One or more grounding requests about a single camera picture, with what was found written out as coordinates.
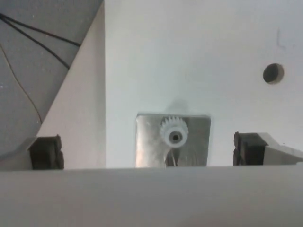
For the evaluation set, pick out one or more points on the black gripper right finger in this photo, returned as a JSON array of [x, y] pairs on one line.
[[251, 151]]

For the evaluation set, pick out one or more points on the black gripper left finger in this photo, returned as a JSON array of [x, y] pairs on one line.
[[45, 153]]

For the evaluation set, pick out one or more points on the white small gear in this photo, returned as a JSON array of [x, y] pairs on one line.
[[168, 132]]

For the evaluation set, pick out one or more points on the white task board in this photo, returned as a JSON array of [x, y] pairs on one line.
[[189, 59]]

